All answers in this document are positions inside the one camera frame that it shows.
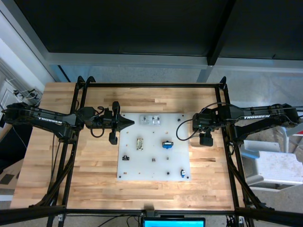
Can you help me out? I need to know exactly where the white board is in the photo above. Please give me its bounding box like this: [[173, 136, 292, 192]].
[[116, 113, 191, 182]]

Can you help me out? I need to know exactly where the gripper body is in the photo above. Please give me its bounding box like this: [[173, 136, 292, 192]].
[[103, 101, 121, 145], [193, 111, 216, 146]]

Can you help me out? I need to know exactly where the blue screen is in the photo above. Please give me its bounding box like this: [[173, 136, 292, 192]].
[[141, 217, 206, 227]]

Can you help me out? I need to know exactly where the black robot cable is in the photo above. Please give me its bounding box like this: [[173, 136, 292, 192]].
[[90, 126, 106, 139], [176, 118, 202, 141], [200, 102, 240, 114]]

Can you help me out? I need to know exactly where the black backdrop post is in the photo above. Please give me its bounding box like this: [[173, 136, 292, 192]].
[[207, 0, 236, 66]]

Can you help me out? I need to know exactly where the white cable bundle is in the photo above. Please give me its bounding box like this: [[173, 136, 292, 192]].
[[13, 88, 42, 105]]

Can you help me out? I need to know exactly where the white plastic step stool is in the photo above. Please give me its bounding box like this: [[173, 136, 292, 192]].
[[241, 139, 303, 192]]

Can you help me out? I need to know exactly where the small black camera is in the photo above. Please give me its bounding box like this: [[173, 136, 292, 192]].
[[144, 205, 156, 217]]

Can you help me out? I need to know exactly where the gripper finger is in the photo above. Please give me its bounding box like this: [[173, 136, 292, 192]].
[[119, 113, 135, 123], [119, 122, 135, 133]]

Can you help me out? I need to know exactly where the silver metal mounting block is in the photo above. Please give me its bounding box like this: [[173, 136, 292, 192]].
[[139, 114, 161, 126]]

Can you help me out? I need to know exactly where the cardboard box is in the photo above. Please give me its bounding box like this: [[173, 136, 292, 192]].
[[0, 158, 24, 190]]

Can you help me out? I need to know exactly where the black metal frame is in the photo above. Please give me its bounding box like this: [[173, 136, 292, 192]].
[[0, 75, 303, 227]]

